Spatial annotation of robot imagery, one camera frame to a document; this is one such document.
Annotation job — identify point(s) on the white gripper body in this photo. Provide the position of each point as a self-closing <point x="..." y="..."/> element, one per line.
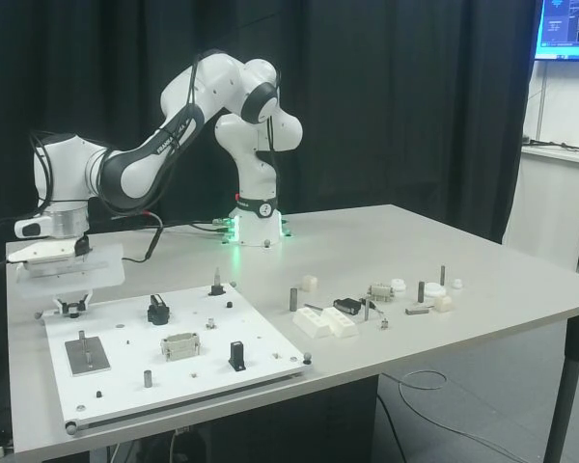
<point x="72" y="280"/>

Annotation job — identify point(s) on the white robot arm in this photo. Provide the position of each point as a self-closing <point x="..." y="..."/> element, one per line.
<point x="222" y="82"/>

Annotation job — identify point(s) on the flat white mounting plate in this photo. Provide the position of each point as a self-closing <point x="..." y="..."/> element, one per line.
<point x="43" y="252"/>

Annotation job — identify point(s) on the white task board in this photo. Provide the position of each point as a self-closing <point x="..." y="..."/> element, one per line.
<point x="125" y="357"/>

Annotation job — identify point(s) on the metal round peg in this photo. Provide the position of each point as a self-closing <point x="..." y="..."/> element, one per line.
<point x="293" y="300"/>
<point x="147" y="379"/>

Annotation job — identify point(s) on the small white holder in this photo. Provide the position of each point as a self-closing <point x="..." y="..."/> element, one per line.
<point x="310" y="283"/>
<point x="443" y="304"/>

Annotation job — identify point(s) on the large white holder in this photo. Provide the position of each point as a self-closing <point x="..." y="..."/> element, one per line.
<point x="310" y="324"/>
<point x="341" y="324"/>

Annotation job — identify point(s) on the thin metal peg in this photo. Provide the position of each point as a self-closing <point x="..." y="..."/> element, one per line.
<point x="313" y="306"/>
<point x="442" y="275"/>
<point x="366" y="309"/>

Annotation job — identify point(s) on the black cabinet under table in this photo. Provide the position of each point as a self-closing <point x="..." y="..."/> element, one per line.
<point x="289" y="424"/>

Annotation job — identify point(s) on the black D-SUB plug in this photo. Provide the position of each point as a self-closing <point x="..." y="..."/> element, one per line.
<point x="346" y="307"/>

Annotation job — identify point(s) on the black USB plug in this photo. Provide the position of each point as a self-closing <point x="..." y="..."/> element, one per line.
<point x="372" y="305"/>

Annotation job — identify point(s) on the grey waterproof plug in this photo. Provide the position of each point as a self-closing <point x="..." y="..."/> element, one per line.
<point x="379" y="292"/>

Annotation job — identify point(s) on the metal BNC plug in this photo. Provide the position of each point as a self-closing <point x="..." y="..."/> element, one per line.
<point x="384" y="324"/>

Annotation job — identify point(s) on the white medium gear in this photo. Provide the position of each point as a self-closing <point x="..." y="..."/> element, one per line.
<point x="398" y="285"/>

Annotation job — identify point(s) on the flat grey metal bar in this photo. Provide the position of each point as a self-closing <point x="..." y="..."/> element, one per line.
<point x="417" y="309"/>

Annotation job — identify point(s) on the metal square peg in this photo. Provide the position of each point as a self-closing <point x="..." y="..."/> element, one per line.
<point x="421" y="293"/>

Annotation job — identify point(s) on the white large gear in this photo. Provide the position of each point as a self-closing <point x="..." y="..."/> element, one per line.
<point x="434" y="290"/>

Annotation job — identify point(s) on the white small gear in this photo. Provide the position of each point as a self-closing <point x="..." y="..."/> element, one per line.
<point x="457" y="284"/>

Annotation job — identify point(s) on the black curtain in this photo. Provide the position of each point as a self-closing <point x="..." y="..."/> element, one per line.
<point x="415" y="96"/>

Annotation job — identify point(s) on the white cabinet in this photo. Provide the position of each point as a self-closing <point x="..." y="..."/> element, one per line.
<point x="550" y="207"/>

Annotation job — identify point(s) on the black table leg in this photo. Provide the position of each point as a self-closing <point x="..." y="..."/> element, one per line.
<point x="567" y="386"/>

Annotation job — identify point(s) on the blue screen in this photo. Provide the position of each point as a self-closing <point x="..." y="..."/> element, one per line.
<point x="567" y="29"/>

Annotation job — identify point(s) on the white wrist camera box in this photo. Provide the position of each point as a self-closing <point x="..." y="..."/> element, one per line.
<point x="32" y="227"/>

